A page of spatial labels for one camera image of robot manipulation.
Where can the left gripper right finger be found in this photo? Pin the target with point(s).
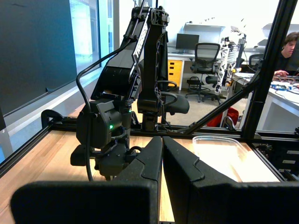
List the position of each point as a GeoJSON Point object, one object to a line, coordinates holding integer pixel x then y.
{"type": "Point", "coordinates": [233, 205]}

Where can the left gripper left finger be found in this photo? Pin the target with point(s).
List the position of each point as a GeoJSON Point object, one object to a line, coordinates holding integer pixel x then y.
{"type": "Point", "coordinates": [93, 203]}

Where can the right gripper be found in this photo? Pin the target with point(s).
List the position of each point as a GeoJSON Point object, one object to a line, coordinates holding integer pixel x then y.
{"type": "Point", "coordinates": [81, 155]}

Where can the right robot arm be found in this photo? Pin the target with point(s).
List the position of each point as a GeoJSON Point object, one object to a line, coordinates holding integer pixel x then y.
{"type": "Point", "coordinates": [151, 70]}

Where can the clear plastic container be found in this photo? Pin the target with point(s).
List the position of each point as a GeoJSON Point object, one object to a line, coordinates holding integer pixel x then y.
{"type": "Point", "coordinates": [222, 151]}

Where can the red bag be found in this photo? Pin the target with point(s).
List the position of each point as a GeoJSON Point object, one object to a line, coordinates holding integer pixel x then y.
{"type": "Point", "coordinates": [233, 115]}

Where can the white desk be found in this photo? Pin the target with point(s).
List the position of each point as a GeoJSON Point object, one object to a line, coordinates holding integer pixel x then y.
{"type": "Point", "coordinates": [280, 109]}

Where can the window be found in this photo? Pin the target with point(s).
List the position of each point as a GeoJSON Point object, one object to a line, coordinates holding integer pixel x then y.
{"type": "Point", "coordinates": [84, 35]}

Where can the yellow drawer cabinet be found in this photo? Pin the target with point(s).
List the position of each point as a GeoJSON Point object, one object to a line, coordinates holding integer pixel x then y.
{"type": "Point", "coordinates": [174, 70]}

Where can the black mesh office chair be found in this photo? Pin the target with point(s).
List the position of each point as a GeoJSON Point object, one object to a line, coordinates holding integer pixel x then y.
{"type": "Point", "coordinates": [206, 53]}

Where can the black computer monitor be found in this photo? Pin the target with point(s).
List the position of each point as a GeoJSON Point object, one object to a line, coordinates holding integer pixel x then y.
{"type": "Point", "coordinates": [187, 42]}

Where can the person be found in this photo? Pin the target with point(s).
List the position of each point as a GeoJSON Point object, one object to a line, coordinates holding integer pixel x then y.
{"type": "Point", "coordinates": [289, 46]}

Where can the black frame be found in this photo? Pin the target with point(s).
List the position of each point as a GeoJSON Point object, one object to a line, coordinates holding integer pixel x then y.
{"type": "Point", "coordinates": [268, 70]}

